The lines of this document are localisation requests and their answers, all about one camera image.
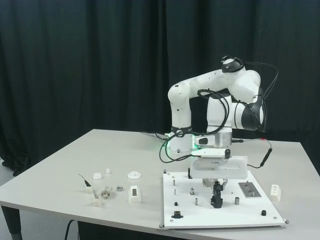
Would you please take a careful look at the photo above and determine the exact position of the thin black rod red tag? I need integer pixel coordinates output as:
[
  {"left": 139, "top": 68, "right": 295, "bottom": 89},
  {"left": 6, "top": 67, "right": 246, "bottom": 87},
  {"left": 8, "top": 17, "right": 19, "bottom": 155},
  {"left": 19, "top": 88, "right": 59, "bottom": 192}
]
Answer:
[{"left": 232, "top": 136, "right": 274, "bottom": 168}]

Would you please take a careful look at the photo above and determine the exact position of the white holder with holes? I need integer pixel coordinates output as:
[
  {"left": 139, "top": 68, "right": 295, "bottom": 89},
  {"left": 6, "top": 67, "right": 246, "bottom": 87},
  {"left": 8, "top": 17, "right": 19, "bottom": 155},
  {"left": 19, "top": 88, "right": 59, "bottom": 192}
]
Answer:
[{"left": 268, "top": 184, "right": 282, "bottom": 202}]

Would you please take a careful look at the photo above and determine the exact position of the black table leg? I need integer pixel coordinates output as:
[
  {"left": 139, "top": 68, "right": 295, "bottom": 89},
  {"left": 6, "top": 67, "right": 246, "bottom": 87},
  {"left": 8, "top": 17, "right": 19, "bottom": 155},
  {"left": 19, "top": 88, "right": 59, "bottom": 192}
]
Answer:
[{"left": 1, "top": 205, "right": 22, "bottom": 240}]

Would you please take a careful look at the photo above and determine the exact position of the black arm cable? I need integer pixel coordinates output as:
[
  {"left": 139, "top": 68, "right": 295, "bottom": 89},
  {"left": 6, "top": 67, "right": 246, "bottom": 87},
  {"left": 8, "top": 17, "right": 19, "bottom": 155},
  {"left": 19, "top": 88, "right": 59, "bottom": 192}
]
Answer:
[{"left": 157, "top": 88, "right": 251, "bottom": 164}]

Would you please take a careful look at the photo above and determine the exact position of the black curtain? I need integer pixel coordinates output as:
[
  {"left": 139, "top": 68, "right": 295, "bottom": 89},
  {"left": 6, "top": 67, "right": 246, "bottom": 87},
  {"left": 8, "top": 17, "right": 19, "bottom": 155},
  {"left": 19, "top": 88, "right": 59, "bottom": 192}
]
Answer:
[{"left": 0, "top": 0, "right": 320, "bottom": 176}]

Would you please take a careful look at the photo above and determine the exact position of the silver wrist ring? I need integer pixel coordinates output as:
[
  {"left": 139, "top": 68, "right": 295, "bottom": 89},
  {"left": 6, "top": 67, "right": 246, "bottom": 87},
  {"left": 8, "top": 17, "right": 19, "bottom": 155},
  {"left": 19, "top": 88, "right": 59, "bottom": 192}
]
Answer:
[{"left": 214, "top": 132, "right": 233, "bottom": 149}]

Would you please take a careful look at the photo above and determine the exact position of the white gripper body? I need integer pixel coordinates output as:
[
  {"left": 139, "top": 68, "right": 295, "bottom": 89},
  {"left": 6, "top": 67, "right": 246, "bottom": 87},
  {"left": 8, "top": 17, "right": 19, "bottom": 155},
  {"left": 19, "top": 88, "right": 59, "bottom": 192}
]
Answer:
[{"left": 190, "top": 155, "right": 249, "bottom": 179}]

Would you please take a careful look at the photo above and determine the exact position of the black D-SUB plug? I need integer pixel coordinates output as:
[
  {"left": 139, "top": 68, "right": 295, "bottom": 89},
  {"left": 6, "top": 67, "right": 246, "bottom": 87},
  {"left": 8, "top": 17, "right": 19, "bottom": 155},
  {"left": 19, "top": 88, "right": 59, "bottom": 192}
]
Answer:
[{"left": 212, "top": 181, "right": 223, "bottom": 199}]

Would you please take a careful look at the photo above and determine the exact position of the white task board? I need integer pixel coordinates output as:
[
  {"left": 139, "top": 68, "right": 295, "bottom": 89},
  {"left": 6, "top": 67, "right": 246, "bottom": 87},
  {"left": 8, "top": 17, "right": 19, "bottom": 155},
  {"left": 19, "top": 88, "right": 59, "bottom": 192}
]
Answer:
[{"left": 158, "top": 169, "right": 290, "bottom": 230}]

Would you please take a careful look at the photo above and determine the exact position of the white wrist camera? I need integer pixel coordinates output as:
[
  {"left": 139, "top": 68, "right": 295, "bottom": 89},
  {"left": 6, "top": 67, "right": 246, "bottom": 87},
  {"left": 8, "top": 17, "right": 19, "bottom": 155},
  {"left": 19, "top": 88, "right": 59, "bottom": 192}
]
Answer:
[{"left": 191, "top": 149, "right": 231, "bottom": 161}]

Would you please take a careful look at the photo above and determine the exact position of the small white sensor box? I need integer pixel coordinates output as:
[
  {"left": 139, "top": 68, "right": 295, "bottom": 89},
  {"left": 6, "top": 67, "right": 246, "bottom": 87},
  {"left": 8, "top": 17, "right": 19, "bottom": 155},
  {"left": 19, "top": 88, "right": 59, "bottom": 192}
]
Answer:
[{"left": 194, "top": 135, "right": 216, "bottom": 146}]

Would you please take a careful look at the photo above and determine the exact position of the white holder with dark slot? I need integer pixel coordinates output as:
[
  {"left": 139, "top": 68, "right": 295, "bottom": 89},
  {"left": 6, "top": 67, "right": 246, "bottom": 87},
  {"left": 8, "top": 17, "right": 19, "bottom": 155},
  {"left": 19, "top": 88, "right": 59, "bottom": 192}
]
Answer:
[{"left": 127, "top": 185, "right": 143, "bottom": 203}]

